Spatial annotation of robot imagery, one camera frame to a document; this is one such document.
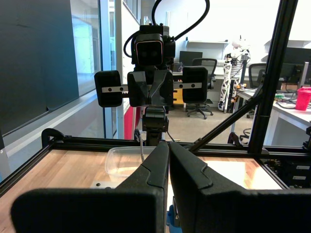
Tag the black computer monitor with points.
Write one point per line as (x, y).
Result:
(296, 58)
(188, 57)

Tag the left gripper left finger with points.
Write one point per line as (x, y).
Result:
(97, 211)

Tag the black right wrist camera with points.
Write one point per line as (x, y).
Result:
(148, 49)

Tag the white task board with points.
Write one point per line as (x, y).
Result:
(226, 174)

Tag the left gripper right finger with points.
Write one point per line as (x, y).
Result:
(243, 213)

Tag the yellow drawer cabinet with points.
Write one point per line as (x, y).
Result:
(178, 97)

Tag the black office chair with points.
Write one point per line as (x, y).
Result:
(255, 72)
(204, 62)

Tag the pink plastic cup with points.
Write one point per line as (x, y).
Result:
(303, 99)

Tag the white office desk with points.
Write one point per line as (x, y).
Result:
(291, 116)

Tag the black metal frame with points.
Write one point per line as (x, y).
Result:
(274, 72)

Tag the clear plastic tub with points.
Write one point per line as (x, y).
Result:
(121, 165)

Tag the white robot figure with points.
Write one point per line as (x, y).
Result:
(227, 82)

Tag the blue plastic piece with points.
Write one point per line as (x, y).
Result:
(173, 214)

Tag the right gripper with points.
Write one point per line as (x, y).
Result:
(108, 77)

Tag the black equipment box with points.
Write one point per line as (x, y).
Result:
(291, 172)

